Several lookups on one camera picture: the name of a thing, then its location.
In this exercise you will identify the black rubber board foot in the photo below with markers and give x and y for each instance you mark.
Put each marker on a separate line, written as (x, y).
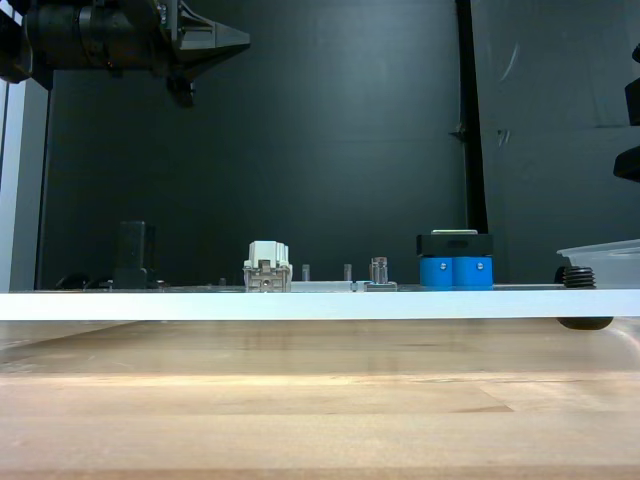
(585, 323)

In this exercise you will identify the white taskboard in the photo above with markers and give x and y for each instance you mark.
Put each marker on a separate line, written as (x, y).
(320, 305)

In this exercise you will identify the black clamp connector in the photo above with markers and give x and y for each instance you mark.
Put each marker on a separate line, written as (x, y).
(132, 250)

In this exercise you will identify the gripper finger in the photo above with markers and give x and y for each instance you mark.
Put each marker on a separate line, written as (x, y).
(200, 62)
(200, 30)

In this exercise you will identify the black vertical pillar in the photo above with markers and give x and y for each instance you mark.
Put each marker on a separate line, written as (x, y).
(472, 100)

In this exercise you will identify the grey multi-pin connector housing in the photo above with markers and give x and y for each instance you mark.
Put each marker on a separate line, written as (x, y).
(267, 270)

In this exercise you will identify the clear plastic tub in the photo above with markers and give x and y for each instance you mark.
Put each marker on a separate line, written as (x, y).
(615, 265)

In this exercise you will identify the small metal standoff screw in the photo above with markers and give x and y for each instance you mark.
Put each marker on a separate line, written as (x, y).
(306, 272)
(347, 272)

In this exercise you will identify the blue black D-sub connector mount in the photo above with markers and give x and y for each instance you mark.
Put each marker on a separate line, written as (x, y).
(457, 272)

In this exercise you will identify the small metal terminal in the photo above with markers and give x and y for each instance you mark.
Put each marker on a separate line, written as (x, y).
(381, 275)

